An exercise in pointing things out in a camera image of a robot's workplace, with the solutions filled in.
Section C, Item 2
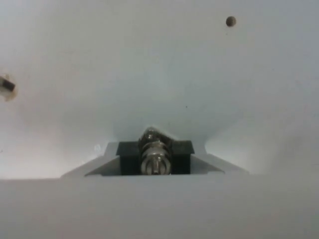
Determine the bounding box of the white task board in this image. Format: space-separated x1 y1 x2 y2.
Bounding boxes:
0 0 319 180

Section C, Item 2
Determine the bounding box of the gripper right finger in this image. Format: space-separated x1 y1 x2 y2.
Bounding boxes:
171 140 250 176

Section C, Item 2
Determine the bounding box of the metal BNC plug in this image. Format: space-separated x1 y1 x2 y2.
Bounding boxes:
138 139 174 176

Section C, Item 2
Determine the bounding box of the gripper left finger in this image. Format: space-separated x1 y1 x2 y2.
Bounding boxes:
61 140 142 178

